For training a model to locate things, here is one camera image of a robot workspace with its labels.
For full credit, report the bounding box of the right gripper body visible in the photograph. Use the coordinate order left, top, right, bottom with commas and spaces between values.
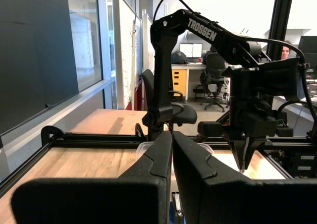
197, 97, 294, 142

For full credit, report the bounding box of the white partition panel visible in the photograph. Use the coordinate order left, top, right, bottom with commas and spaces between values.
112, 0, 144, 111

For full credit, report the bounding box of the yellow drawer cabinet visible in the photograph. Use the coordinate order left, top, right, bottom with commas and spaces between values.
172, 69, 188, 98

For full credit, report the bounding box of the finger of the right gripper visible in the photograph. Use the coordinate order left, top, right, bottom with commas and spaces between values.
244, 137, 267, 170
228, 137, 248, 170

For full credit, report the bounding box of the black office chair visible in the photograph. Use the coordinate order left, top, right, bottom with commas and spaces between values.
199, 53, 230, 113
139, 69, 198, 126

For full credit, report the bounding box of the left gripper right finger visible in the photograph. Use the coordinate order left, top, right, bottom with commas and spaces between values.
172, 131, 317, 224

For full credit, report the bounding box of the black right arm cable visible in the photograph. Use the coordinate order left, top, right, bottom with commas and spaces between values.
247, 37, 312, 135

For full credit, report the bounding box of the beige many-pin connector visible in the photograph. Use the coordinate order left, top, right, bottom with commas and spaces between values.
173, 193, 184, 218

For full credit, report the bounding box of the dark computer monitor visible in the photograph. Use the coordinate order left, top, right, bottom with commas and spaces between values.
298, 35, 317, 70

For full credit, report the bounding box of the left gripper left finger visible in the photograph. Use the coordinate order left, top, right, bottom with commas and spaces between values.
10, 130, 173, 224

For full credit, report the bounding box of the clear plastic container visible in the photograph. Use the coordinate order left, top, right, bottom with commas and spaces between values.
136, 141, 214, 161

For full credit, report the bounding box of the person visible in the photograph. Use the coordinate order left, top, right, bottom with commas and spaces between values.
203, 45, 219, 61
281, 40, 298, 61

